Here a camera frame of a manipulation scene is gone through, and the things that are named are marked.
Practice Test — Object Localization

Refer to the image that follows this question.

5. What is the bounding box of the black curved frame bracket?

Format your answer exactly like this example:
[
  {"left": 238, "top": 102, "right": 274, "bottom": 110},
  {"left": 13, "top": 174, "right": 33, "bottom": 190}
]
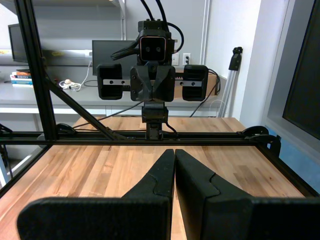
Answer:
[
  {"left": 56, "top": 123, "right": 76, "bottom": 136},
  {"left": 237, "top": 125, "right": 270, "bottom": 141},
  {"left": 266, "top": 134, "right": 283, "bottom": 156}
]

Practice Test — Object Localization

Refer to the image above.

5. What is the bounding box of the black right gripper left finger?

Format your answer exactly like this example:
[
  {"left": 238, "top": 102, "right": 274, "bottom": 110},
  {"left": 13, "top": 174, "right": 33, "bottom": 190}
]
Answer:
[{"left": 16, "top": 149, "right": 175, "bottom": 240}]

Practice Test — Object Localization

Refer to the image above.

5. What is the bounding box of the coiled white cable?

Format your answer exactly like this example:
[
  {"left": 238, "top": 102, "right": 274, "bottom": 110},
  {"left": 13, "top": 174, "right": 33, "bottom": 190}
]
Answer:
[{"left": 58, "top": 77, "right": 83, "bottom": 92}]

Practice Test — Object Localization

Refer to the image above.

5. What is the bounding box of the brown cardboard box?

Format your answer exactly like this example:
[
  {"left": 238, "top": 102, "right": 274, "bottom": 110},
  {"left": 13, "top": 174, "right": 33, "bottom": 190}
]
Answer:
[{"left": 173, "top": 71, "right": 219, "bottom": 99}]

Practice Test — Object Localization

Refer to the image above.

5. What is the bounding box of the stack of books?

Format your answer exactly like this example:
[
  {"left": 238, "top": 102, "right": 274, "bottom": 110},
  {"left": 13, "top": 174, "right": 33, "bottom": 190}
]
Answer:
[{"left": 9, "top": 71, "right": 34, "bottom": 88}]

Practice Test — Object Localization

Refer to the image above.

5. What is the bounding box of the silver tripod with black head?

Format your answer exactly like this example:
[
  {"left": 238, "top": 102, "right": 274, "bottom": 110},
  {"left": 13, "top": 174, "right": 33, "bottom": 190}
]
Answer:
[{"left": 219, "top": 46, "right": 244, "bottom": 118}]

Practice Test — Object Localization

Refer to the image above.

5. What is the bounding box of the grey workbench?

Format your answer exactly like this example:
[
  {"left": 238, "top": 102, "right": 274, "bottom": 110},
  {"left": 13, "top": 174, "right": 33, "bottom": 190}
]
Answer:
[{"left": 0, "top": 82, "right": 227, "bottom": 118}]

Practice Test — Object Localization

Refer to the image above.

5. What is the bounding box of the black computer monitor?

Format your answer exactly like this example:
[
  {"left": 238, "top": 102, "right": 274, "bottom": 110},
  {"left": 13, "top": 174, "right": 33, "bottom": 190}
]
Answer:
[
  {"left": 91, "top": 39, "right": 141, "bottom": 76},
  {"left": 7, "top": 23, "right": 30, "bottom": 63}
]

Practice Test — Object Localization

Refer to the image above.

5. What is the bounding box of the black cable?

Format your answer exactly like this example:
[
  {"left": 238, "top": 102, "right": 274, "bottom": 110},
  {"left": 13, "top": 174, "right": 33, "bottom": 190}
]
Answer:
[
  {"left": 110, "top": 41, "right": 140, "bottom": 62},
  {"left": 139, "top": 0, "right": 155, "bottom": 22},
  {"left": 166, "top": 21, "right": 185, "bottom": 55},
  {"left": 154, "top": 0, "right": 168, "bottom": 25}
]

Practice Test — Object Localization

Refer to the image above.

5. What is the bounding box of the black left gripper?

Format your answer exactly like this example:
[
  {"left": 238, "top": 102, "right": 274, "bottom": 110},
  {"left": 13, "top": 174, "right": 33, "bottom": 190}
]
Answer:
[{"left": 96, "top": 63, "right": 209, "bottom": 103}]

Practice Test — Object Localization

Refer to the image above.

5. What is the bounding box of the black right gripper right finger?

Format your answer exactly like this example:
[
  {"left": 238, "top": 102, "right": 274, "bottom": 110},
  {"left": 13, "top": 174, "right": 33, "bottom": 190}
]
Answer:
[{"left": 174, "top": 149, "right": 320, "bottom": 240}]

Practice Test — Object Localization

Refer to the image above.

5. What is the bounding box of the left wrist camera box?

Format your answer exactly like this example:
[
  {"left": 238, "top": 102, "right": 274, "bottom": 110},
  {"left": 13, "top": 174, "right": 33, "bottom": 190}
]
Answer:
[{"left": 138, "top": 29, "right": 168, "bottom": 63}]

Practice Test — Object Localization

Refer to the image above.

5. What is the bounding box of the black aluminium table frame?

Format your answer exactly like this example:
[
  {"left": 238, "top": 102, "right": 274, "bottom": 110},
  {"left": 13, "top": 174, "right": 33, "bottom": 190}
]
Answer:
[{"left": 0, "top": 0, "right": 320, "bottom": 200}]

